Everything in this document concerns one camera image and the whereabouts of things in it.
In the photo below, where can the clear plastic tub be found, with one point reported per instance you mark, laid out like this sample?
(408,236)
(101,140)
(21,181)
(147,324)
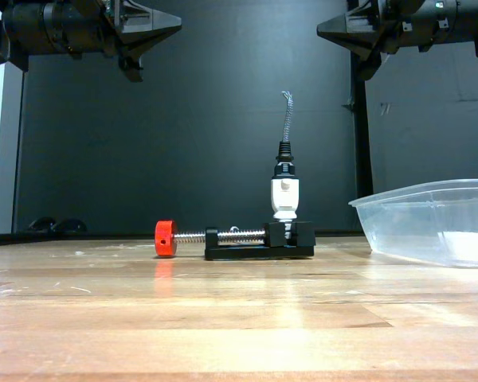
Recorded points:
(422,238)

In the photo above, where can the black clamp with red knob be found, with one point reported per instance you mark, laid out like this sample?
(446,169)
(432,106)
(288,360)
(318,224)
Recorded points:
(259,252)

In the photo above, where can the white square plug holder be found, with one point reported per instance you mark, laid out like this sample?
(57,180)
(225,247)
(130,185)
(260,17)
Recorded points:
(466,246)

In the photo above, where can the black metal frame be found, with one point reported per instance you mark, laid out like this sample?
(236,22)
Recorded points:
(103,238)

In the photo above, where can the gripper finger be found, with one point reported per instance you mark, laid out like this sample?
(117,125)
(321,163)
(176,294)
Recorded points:
(350,30)
(151,24)
(356,53)
(143,45)

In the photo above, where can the black wall column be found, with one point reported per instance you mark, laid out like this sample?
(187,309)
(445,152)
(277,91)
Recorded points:
(363,139)

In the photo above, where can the black curved frame bracket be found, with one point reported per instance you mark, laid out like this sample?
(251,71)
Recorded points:
(69,224)
(44,224)

